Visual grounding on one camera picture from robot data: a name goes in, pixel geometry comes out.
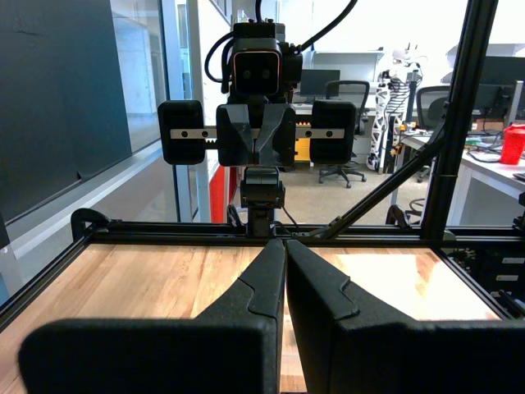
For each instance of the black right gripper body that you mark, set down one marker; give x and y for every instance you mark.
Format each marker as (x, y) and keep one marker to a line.
(180, 131)

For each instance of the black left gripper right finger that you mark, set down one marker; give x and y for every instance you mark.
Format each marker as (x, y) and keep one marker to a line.
(410, 357)

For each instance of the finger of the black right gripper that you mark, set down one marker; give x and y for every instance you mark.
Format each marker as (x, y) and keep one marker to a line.
(231, 139)
(279, 135)

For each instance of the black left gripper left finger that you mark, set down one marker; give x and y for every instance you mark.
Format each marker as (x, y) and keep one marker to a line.
(164, 357)

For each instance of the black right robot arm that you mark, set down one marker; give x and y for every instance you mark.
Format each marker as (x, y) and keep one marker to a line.
(262, 193)

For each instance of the yellow cabinet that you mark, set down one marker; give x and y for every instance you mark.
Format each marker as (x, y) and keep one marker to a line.
(303, 149)

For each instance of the red cabinet panel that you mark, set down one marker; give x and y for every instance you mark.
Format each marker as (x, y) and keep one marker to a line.
(217, 193)

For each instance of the small black monitor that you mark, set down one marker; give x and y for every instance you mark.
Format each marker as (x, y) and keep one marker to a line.
(320, 82)

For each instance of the black mesh office chair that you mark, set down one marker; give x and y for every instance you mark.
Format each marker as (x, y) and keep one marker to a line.
(348, 83)

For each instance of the white lattice stand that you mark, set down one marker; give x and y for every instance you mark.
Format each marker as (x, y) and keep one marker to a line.
(379, 106)

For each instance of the grey office chair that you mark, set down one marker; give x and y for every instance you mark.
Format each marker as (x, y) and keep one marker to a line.
(430, 111)

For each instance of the white office desk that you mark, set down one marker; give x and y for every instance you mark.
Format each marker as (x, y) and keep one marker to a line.
(492, 172)

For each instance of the large black monitor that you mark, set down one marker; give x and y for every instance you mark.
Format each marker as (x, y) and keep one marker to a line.
(500, 74)

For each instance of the red plastic canister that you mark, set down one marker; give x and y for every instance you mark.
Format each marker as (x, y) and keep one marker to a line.
(512, 143)

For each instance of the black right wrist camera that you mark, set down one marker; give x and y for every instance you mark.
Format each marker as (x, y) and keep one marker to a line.
(257, 67)

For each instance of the black curved frame bracket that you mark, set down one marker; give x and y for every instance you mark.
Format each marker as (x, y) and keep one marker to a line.
(82, 215)
(397, 214)

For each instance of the black metal table frame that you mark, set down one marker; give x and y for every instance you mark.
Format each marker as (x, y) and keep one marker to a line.
(449, 164)

